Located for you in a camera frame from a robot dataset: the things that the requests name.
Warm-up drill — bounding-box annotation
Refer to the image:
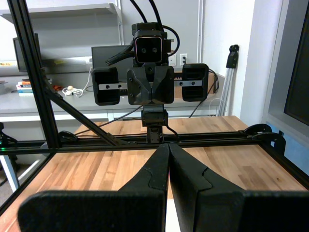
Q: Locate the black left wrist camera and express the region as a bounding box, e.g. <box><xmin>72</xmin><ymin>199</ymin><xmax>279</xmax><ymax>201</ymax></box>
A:
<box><xmin>131</xmin><ymin>22</ymin><xmax>169</xmax><ymax>68</ymax></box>

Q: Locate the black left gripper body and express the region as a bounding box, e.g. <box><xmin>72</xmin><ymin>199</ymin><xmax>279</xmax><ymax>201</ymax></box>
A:
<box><xmin>91</xmin><ymin>63</ymin><xmax>210</xmax><ymax>106</ymax></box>

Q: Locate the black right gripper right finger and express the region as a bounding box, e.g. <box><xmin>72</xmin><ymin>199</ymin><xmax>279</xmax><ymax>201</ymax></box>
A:
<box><xmin>169</xmin><ymin>143</ymin><xmax>309</xmax><ymax>232</ymax></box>

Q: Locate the white table leg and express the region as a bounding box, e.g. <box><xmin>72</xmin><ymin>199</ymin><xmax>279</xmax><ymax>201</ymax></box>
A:
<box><xmin>0</xmin><ymin>154</ymin><xmax>20</xmax><ymax>193</ymax></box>

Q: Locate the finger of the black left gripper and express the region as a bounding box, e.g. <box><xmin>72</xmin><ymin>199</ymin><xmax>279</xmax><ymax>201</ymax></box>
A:
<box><xmin>127</xmin><ymin>67</ymin><xmax>153</xmax><ymax>106</ymax></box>
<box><xmin>152</xmin><ymin>65</ymin><xmax>175</xmax><ymax>104</ymax></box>

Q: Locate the brown cardboard box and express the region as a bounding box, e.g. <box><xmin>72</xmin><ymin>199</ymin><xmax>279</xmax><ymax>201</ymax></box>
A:
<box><xmin>172</xmin><ymin>71</ymin><xmax>219</xmax><ymax>99</ymax></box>

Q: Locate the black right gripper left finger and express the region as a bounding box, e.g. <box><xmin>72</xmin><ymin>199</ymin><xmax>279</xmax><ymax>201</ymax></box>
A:
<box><xmin>17</xmin><ymin>143</ymin><xmax>170</xmax><ymax>232</ymax></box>

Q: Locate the stack of books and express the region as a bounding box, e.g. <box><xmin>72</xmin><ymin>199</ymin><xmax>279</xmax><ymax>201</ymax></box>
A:
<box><xmin>15</xmin><ymin>81</ymin><xmax>33</xmax><ymax>95</ymax></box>

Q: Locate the white coiled cable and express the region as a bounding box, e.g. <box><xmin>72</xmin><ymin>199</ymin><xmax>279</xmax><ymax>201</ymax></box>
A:
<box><xmin>62</xmin><ymin>67</ymin><xmax>94</xmax><ymax>97</ymax></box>

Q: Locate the black aluminium frame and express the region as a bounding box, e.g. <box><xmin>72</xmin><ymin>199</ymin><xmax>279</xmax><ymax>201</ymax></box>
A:
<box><xmin>0</xmin><ymin>0</ymin><xmax>309</xmax><ymax>232</ymax></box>

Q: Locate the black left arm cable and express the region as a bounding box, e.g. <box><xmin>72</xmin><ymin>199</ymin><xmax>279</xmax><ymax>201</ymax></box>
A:
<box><xmin>149</xmin><ymin>0</ymin><xmax>164</xmax><ymax>25</ymax></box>
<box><xmin>129</xmin><ymin>0</ymin><xmax>148</xmax><ymax>24</ymax></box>
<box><xmin>162</xmin><ymin>25</ymin><xmax>181</xmax><ymax>56</ymax></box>

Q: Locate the black device with green light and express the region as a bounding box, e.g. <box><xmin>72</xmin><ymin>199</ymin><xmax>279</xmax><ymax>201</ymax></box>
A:
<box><xmin>0</xmin><ymin>122</ymin><xmax>19</xmax><ymax>165</ymax></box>

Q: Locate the grey desk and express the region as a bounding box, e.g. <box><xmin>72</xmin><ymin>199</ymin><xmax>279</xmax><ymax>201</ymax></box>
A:
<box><xmin>0</xmin><ymin>70</ymin><xmax>226</xmax><ymax>124</ymax></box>

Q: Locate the braided black cable bundle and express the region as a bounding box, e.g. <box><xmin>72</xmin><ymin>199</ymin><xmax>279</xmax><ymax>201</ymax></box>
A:
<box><xmin>105</xmin><ymin>44</ymin><xmax>136</xmax><ymax>66</ymax></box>

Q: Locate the grey wall shelf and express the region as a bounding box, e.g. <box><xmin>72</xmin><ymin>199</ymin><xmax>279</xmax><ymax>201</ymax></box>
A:
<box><xmin>0</xmin><ymin>2</ymin><xmax>124</xmax><ymax>45</ymax></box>

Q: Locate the black computer monitor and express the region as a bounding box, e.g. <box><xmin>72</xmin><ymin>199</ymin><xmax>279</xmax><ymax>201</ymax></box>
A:
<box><xmin>12</xmin><ymin>33</ymin><xmax>42</xmax><ymax>73</ymax></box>
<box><xmin>91</xmin><ymin>45</ymin><xmax>136</xmax><ymax>73</ymax></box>

